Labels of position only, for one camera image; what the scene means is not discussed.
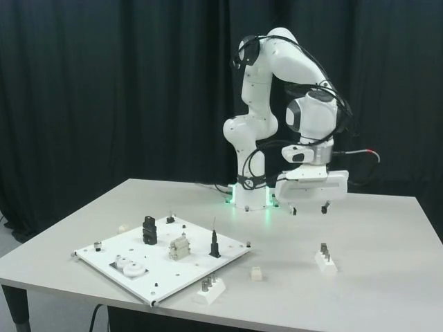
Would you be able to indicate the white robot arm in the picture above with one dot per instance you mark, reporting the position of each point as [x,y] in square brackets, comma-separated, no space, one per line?
[252,93]

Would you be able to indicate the metal round peg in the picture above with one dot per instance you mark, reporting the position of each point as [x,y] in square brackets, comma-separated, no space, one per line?
[202,286]
[208,283]
[214,279]

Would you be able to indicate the white task board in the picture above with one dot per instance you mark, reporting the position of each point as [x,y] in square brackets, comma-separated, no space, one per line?
[114,247]

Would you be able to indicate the small black plug with pin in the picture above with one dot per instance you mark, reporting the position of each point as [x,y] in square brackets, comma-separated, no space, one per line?
[170,219]

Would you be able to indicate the metal square peg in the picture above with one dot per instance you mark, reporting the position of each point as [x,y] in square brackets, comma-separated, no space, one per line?
[325,253]
[323,247]
[327,259]

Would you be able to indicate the white square peg holder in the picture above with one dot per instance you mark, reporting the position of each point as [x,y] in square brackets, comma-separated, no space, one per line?
[325,267]

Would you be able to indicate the black D-SUB plug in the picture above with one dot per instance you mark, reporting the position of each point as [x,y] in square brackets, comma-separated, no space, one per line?
[149,231]

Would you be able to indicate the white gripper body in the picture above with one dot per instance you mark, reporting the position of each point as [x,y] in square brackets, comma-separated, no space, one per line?
[311,192]

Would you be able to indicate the white round peg holder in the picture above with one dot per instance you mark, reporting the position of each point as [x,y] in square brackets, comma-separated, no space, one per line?
[211,295]

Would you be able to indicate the white large gear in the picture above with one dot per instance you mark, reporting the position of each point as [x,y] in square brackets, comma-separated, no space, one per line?
[133,271]

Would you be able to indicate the small white cube holder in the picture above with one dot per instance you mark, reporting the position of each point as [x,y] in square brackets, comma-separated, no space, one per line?
[123,228]
[256,273]

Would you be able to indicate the white medium gear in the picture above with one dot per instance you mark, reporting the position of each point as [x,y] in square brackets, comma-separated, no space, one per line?
[124,264]

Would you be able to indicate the black curtain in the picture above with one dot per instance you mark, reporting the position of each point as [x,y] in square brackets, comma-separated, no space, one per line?
[104,86]

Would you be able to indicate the dark grey table leg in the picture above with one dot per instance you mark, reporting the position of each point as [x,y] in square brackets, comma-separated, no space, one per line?
[15,307]

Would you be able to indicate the white small gear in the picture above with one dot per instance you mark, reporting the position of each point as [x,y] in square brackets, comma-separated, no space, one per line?
[118,259]

